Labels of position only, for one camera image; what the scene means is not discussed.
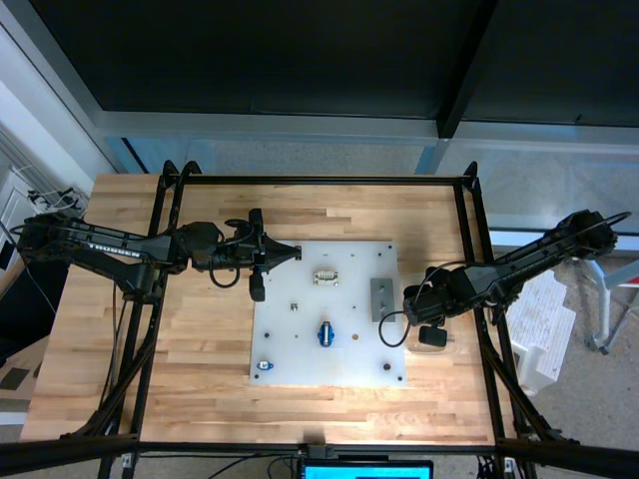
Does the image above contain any blue clamp mount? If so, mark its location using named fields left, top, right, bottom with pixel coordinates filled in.
left=314, top=320, right=336, bottom=349

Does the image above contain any blue laptop screen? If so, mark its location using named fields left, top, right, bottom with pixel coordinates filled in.
left=298, top=458, right=434, bottom=479

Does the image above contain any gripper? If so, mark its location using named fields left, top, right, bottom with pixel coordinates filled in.
left=417, top=298, right=449, bottom=349
left=219, top=208, right=304, bottom=303

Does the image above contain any black aluminium frame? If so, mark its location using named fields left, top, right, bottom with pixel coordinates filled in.
left=0, top=159, right=639, bottom=479

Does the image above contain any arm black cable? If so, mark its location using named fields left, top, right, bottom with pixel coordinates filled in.
left=377, top=262, right=468, bottom=349
left=208, top=266, right=242, bottom=289

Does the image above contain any brown cardboard box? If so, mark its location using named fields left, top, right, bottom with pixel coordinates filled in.
left=0, top=332, right=51, bottom=400

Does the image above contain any black pillar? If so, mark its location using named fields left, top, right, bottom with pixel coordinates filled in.
left=436, top=0, right=500, bottom=140

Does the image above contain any clear plastic tub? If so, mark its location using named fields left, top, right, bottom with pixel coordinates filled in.
left=401, top=271, right=458, bottom=358

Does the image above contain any grey metal stand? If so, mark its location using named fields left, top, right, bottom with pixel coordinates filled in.
left=573, top=248, right=639, bottom=356

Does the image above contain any black table-level camera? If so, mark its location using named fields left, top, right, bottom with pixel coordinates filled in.
left=299, top=441, right=336, bottom=461

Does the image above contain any tangle of wires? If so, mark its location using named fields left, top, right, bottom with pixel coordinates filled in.
left=27, top=187, right=91, bottom=214

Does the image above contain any black cabinet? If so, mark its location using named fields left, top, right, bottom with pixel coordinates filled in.
left=0, top=258, right=71, bottom=353

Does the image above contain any grey aluminium slotted block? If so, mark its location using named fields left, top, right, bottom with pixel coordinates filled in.
left=369, top=276, right=397, bottom=325

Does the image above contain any white foam block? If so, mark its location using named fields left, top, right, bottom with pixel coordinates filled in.
left=504, top=273, right=579, bottom=398

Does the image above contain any white taskboard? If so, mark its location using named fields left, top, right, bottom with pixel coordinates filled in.
left=248, top=240, right=408, bottom=388

